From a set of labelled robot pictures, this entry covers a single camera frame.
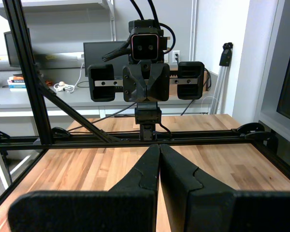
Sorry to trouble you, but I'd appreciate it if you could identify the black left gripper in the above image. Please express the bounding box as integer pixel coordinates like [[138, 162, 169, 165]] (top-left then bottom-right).
[[87, 61, 205, 102]]

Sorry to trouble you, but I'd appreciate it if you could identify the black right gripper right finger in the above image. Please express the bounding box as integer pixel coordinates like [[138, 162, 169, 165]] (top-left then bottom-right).
[[159, 143, 290, 232]]

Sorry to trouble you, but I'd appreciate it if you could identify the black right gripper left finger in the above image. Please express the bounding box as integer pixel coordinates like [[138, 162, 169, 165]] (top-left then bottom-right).
[[7, 143, 160, 232]]

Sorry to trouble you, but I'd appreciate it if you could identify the large black computer monitor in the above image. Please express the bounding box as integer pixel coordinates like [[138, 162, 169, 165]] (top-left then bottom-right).
[[83, 41, 131, 77]]

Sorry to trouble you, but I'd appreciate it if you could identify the black and silver tripod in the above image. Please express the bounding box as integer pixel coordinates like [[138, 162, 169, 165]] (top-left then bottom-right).
[[212, 42, 234, 115]]

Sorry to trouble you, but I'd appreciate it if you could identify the stack of books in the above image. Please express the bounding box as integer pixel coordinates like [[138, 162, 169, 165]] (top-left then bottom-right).
[[7, 75, 27, 93]]

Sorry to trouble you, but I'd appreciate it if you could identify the grey desk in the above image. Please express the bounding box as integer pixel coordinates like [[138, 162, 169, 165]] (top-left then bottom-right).
[[0, 68, 219, 119]]

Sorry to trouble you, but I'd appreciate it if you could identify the small black computer monitor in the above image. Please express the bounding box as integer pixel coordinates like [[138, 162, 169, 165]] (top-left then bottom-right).
[[3, 29, 31, 69]]

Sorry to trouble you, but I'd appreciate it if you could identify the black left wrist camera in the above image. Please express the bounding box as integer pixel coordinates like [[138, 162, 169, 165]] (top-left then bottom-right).
[[130, 33, 160, 61]]

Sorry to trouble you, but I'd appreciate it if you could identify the white coiled cable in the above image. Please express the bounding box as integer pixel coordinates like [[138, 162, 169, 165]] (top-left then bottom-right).
[[53, 62, 86, 94]]

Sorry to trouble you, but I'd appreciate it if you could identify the white wall shelf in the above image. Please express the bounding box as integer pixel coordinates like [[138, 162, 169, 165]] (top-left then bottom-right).
[[0, 0, 118, 43]]

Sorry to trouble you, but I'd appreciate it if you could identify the black metal frame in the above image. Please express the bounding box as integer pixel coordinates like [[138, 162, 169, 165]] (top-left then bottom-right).
[[0, 0, 290, 215]]

